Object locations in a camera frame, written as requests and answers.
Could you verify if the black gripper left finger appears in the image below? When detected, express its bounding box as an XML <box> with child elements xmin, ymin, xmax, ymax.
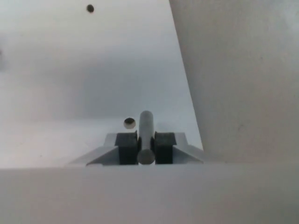
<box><xmin>69</xmin><ymin>132</ymin><xmax>139</xmax><ymax>167</ymax></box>

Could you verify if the metal round peg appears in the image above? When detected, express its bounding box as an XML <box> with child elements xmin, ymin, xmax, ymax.
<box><xmin>137</xmin><ymin>110</ymin><xmax>156</xmax><ymax>164</ymax></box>

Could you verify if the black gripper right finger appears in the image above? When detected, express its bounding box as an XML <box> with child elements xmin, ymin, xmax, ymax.
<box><xmin>153</xmin><ymin>131</ymin><xmax>205</xmax><ymax>165</ymax></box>

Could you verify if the white task board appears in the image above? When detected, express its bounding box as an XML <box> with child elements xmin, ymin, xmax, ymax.
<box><xmin>0</xmin><ymin>0</ymin><xmax>205</xmax><ymax>169</ymax></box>

